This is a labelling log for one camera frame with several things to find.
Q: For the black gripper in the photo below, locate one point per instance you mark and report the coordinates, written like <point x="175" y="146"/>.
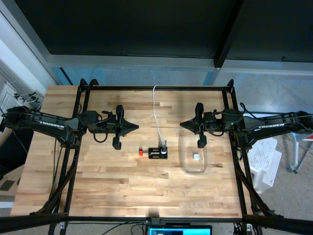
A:
<point x="118" y="127"/>
<point x="200" y="126"/>

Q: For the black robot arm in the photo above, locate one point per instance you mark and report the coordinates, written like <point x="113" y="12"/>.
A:
<point x="269" y="127"/>
<point x="49" y="123"/>

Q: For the red clamp knob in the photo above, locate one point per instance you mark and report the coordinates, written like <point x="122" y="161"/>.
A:
<point x="141" y="153"/>

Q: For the small white block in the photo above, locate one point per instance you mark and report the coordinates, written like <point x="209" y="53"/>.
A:
<point x="195" y="156"/>

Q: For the black clamp vise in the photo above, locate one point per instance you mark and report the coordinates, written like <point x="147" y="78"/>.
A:
<point x="154" y="153"/>

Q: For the clear plastic tub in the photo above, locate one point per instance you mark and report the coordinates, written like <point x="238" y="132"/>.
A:
<point x="193" y="169"/>

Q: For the white step stool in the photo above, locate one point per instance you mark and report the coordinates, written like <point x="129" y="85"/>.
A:
<point x="265" y="159"/>

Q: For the laptop screen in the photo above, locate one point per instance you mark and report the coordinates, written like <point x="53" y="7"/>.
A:
<point x="178" y="231"/>

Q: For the grey metal stand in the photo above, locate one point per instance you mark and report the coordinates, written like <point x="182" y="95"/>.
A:
<point x="296" y="151"/>

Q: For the red object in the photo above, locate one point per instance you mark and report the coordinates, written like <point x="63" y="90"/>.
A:
<point x="309" y="139"/>

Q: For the white cabinet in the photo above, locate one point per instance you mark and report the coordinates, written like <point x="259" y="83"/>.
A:
<point x="6" y="98"/>

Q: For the flat cardboard box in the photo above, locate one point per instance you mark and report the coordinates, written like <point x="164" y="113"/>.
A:
<point x="12" y="176"/>

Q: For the black pad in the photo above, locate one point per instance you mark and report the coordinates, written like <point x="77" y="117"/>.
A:
<point x="6" y="185"/>

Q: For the black aluminium frame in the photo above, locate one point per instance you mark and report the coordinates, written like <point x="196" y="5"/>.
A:
<point x="122" y="88"/>

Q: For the black curved frame bracket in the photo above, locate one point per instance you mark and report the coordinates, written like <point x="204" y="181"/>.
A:
<point x="93" y="79"/>
<point x="231" y="82"/>
<point x="81" y="82"/>

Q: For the black vertical post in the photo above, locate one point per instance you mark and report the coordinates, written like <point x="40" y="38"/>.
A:
<point x="218" y="62"/>

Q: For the small black table camera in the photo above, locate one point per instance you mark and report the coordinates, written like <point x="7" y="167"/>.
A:
<point x="154" y="220"/>

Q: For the white frame foot bracket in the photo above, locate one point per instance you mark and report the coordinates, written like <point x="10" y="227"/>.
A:
<point x="62" y="225"/>
<point x="249" y="227"/>

